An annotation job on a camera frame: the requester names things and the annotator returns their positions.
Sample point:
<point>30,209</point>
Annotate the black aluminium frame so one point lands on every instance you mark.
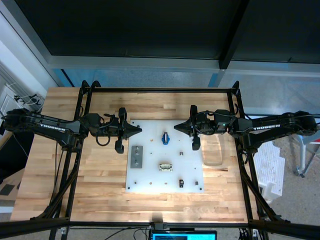
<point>155,90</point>

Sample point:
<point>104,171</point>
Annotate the black wall post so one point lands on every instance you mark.
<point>232,37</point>

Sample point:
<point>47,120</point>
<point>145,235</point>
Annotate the white task board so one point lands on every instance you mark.
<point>155,172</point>

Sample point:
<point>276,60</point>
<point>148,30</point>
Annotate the white round bar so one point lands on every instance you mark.
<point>165,138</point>

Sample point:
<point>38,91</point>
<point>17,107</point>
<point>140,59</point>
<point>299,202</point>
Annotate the beige connector housing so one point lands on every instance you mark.
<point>166,167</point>

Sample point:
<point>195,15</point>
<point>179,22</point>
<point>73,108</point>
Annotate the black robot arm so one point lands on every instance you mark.
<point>50,126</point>
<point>270,126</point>

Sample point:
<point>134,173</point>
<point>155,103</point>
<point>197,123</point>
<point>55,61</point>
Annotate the grey metal bar plate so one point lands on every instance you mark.
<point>133,157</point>

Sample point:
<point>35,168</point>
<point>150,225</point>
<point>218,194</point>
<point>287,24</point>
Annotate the white ribbed plastic tray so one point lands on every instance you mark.
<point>270,172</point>

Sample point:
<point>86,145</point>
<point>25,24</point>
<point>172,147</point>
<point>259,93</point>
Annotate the laptop screen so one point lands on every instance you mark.
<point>182,236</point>

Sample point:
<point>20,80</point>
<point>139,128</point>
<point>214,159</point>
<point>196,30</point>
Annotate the blue clamp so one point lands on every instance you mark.
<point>162,140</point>

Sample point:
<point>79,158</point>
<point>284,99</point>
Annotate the clear plastic tub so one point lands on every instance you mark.
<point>212,160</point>

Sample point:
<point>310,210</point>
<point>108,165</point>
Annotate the black table camera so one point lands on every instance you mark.
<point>158,222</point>

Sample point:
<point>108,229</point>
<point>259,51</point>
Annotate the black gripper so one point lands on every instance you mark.
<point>206,125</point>
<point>113,128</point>

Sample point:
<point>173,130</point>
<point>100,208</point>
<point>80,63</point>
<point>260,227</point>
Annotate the grey metal stand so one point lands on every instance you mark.
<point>303,155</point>

